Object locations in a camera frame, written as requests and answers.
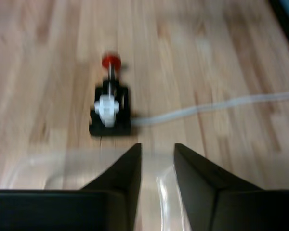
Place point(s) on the clear plastic tub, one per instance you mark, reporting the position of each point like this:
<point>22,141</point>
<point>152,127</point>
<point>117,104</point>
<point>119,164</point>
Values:
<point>207,107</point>

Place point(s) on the black vise with red knob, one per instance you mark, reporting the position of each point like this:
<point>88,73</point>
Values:
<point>125,108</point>

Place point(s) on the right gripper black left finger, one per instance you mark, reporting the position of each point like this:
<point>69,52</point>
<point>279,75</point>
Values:
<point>62,211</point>

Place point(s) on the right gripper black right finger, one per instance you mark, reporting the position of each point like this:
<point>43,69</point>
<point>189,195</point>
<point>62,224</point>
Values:
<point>243,211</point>

